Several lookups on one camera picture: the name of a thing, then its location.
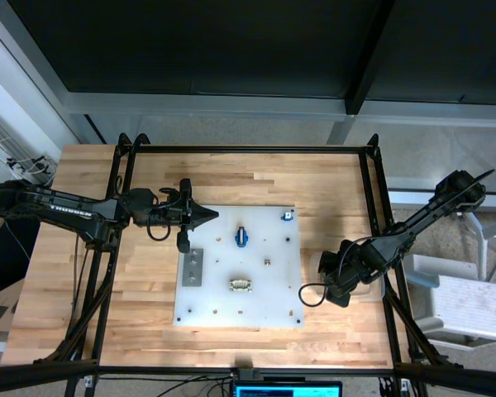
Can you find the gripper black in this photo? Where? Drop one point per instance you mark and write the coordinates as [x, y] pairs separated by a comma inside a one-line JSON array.
[[184, 215], [341, 277]]

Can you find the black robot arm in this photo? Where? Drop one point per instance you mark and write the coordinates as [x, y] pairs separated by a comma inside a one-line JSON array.
[[66, 209], [417, 223]]

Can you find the large blue connector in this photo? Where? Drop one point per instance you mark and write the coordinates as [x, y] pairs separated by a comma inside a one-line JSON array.
[[240, 236]]

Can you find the cream connector base socket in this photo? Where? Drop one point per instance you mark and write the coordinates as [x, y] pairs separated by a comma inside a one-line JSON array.
[[240, 285]]

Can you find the small blue white connector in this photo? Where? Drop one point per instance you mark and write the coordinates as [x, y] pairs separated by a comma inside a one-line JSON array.
[[287, 215]]

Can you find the clear plastic tub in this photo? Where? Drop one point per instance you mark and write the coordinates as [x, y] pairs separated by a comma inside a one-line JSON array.
[[368, 294]]

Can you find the grey metal plate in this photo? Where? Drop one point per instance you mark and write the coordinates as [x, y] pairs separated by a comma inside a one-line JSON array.
[[187, 275]]

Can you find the white mounting board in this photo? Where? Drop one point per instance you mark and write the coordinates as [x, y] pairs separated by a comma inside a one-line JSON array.
[[206, 289]]

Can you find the blue-edged laptop screen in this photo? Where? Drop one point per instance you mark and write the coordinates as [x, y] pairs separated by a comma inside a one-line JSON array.
[[285, 390]]

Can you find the white plastic step stool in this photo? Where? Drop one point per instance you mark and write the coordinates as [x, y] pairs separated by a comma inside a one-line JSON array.
[[467, 302]]

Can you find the brown cardboard box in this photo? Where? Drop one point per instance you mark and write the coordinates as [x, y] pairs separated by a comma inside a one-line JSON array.
[[4, 297]]

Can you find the black metal frame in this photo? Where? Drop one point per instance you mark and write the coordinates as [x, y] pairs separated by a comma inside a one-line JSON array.
[[248, 149]]

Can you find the small black camera mount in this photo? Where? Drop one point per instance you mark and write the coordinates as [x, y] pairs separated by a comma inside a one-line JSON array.
[[244, 368]]

